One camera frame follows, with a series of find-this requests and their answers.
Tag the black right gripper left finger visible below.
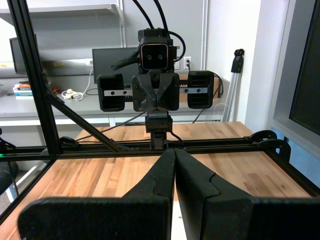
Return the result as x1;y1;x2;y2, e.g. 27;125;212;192
17;149;176;240

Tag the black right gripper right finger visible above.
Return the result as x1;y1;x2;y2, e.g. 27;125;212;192
175;149;320;240

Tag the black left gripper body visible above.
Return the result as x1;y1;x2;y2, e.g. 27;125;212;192
96;70;215;112

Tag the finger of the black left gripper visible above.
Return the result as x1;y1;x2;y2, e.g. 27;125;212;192
131;73;157;112
156;73;180;112

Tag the brown cardboard box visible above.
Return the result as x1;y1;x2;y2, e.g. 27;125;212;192
178;74;223;104

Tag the grey desk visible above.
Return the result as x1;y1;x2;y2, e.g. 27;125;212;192
0;74;231;126

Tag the large dark monitor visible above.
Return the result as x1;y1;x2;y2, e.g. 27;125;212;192
92;47;141;85

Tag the folded grey tripod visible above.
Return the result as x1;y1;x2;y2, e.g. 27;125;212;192
223;48;245;123

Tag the stack of books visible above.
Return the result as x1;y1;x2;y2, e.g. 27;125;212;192
12;83;33;100

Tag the black round stool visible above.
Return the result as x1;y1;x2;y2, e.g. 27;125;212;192
0;161;20;197

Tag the small dark monitor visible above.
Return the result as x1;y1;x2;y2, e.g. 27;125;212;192
9;34;38;75

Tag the dark glass window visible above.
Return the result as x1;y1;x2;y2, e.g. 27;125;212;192
288;0;320;137

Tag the black braided cable bundle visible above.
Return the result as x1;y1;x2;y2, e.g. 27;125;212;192
111;51;140;71

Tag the coiled white cable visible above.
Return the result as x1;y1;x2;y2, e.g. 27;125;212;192
61;88;85;102

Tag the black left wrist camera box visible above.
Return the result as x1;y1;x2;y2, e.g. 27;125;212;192
138;36;175;74

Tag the thin black looped cable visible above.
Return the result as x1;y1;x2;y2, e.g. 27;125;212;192
167;30;186;62

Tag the black aluminium frame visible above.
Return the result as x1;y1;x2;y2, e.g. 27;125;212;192
0;0;320;223

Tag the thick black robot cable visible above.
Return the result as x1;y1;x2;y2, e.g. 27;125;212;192
131;0;155;30
154;0;168;30

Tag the white wall shelf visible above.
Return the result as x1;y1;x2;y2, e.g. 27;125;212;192
0;3;126;48

